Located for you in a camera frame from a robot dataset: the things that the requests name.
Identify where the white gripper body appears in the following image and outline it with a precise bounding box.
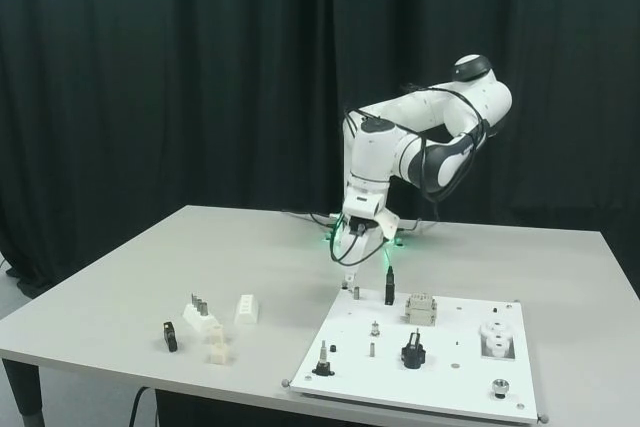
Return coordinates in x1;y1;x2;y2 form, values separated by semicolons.
339;228;386;274

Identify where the black D-SUB plug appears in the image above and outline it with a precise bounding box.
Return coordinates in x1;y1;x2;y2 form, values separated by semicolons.
161;320;180;352

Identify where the flat white mounting plate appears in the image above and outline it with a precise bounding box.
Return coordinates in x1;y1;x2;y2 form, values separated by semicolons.
374;206;400;241

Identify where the white holder with holes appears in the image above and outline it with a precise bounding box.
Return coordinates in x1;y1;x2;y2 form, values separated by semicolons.
233;293;261;324

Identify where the white task board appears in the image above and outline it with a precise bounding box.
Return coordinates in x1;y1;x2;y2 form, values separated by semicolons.
281;288;549;422

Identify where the white peg holder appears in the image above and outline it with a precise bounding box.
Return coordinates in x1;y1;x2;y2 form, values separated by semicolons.
180;301;221;332

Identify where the black curtain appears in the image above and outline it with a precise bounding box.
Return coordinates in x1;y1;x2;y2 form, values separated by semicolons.
0;0;640;293

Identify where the dark table leg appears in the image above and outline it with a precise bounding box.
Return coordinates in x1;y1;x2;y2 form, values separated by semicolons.
0;359;39;427

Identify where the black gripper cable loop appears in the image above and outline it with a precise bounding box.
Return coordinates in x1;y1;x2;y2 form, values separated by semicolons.
328;216;382;266

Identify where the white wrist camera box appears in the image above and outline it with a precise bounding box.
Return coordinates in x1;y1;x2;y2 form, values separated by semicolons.
342;189;389;221

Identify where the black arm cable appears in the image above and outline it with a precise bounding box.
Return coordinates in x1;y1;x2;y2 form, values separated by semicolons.
344;86;489;221

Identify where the black cable under table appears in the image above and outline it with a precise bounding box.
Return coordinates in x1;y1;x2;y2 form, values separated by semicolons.
128;385;156;427

